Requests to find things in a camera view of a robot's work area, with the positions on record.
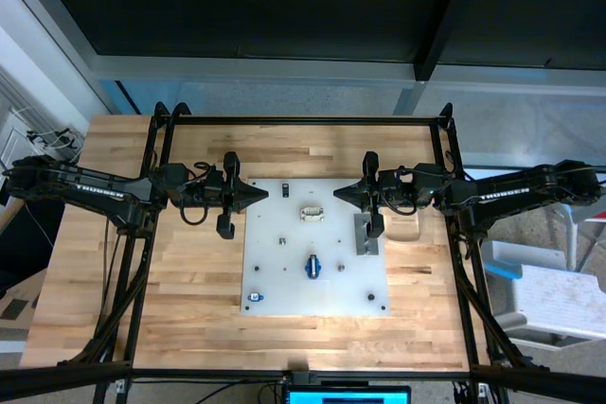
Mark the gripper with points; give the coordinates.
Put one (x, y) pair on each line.
(371, 196)
(229, 196)

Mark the white and blue stool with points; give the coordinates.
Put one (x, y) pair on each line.
(521, 255)

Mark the black partition post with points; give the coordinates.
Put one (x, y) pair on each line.
(440, 21)

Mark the black silver plug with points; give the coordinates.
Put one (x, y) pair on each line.
(313, 267)

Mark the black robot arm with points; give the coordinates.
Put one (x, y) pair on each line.
(511, 193)
(94, 188)

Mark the beige connector housing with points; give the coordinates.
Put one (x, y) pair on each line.
(312, 215)

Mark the clear plastic tub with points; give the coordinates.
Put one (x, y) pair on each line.
(402, 233)

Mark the black metal frame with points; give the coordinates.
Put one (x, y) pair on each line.
(303, 121)

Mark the cardboard box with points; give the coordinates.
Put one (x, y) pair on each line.
(19, 300)

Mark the grey fixture block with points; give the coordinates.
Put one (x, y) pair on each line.
(362, 245)

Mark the blue round holder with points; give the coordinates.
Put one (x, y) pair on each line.
(305, 268)

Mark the grey aluminium beam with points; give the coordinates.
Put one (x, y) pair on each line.
(237, 68)

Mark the blue-edged screen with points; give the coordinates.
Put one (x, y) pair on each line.
(345, 397)

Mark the small black connector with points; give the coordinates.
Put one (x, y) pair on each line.
(284, 190)

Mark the blue square socket base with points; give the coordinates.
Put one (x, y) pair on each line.
(248, 298)

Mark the white board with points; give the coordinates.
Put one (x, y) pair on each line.
(284, 290)

